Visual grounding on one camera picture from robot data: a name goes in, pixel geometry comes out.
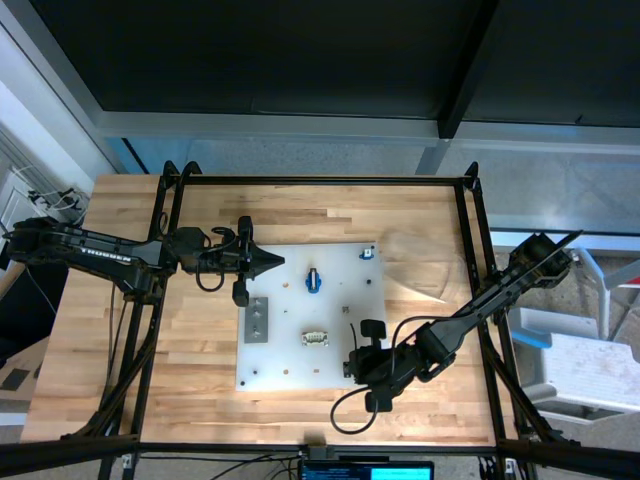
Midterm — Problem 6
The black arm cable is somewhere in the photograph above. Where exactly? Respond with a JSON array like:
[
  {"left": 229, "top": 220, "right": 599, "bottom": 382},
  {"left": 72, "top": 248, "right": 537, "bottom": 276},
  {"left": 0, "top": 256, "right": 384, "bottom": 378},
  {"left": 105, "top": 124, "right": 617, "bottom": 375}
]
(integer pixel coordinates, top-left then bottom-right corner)
[
  {"left": 330, "top": 317, "right": 431, "bottom": 435},
  {"left": 194, "top": 226, "right": 235, "bottom": 293}
]

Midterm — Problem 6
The grey metal plate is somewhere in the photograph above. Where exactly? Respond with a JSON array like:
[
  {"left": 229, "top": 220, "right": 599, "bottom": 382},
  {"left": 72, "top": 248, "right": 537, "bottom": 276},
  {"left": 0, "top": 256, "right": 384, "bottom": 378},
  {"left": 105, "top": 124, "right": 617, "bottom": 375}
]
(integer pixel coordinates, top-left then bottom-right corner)
[{"left": 243, "top": 296, "right": 270, "bottom": 344}]

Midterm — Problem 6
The laptop screen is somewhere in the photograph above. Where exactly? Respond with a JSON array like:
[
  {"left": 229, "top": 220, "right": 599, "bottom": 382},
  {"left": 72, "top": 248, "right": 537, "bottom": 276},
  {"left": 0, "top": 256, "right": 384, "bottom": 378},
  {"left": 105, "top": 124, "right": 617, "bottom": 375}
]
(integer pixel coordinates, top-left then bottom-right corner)
[{"left": 298, "top": 459, "right": 435, "bottom": 480}]

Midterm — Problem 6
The black table frame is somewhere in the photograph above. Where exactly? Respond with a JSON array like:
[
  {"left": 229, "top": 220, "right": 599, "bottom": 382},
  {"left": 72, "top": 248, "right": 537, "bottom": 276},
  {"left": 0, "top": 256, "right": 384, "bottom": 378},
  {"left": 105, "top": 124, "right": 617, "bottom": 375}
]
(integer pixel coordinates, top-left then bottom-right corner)
[{"left": 0, "top": 159, "right": 640, "bottom": 480}]

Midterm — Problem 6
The white metal chair frame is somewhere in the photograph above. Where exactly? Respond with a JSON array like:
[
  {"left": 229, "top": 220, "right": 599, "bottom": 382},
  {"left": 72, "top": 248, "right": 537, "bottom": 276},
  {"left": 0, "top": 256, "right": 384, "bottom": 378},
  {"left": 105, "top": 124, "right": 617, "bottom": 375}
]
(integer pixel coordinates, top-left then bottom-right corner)
[{"left": 572, "top": 247, "right": 640, "bottom": 341}]

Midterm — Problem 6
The white and black cable bundle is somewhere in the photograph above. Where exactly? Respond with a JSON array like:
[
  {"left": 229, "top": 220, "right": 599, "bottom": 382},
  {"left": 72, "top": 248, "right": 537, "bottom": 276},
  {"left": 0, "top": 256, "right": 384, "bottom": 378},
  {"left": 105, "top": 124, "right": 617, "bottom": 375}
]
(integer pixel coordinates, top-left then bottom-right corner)
[{"left": 22, "top": 167, "right": 90, "bottom": 224}]

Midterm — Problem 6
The white step stool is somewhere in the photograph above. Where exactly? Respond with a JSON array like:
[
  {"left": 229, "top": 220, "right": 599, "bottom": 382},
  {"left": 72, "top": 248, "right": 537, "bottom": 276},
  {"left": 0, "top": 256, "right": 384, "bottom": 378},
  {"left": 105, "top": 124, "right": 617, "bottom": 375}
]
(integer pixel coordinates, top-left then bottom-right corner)
[{"left": 509, "top": 304, "right": 640, "bottom": 426}]

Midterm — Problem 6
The blue holder with silver connector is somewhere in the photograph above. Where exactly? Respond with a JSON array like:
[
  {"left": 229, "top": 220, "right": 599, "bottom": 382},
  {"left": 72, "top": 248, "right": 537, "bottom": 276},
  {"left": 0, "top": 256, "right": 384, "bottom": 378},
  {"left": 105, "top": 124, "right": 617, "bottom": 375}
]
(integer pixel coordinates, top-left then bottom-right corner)
[{"left": 302, "top": 267, "right": 324, "bottom": 296}]

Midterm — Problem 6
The black overhead beam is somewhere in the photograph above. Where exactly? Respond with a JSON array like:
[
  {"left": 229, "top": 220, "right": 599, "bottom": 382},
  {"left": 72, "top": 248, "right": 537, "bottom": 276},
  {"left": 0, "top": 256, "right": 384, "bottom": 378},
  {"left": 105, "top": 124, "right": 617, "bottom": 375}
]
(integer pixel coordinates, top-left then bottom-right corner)
[{"left": 437, "top": 0, "right": 501, "bottom": 140}]

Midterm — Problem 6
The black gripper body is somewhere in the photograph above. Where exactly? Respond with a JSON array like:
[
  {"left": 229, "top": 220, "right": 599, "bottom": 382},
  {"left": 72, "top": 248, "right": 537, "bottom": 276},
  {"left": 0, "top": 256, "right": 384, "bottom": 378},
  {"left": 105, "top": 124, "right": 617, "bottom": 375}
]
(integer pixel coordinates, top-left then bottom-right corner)
[
  {"left": 219, "top": 215, "right": 257, "bottom": 308},
  {"left": 360, "top": 319, "right": 416, "bottom": 414}
]

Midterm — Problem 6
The white plastic board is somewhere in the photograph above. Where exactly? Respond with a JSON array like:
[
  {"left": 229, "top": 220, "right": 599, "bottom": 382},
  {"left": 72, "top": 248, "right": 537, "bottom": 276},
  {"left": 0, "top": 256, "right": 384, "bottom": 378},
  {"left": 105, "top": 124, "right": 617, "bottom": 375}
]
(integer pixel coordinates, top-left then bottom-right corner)
[{"left": 234, "top": 242, "right": 391, "bottom": 392}]

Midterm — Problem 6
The cardboard box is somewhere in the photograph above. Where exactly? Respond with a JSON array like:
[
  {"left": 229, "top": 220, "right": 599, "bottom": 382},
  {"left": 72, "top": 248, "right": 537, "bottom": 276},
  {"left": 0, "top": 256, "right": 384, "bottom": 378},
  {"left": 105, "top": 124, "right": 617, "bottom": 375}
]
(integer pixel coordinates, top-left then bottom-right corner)
[{"left": 0, "top": 334, "right": 51, "bottom": 401}]

